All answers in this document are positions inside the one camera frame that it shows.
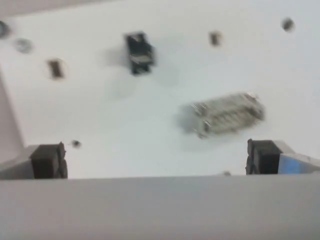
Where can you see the white task board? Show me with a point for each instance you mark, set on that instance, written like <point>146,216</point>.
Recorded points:
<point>160,82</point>

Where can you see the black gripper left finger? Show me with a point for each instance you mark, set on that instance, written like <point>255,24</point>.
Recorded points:
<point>42,162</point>

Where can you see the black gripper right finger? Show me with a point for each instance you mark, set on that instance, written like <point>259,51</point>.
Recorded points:
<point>267,157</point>

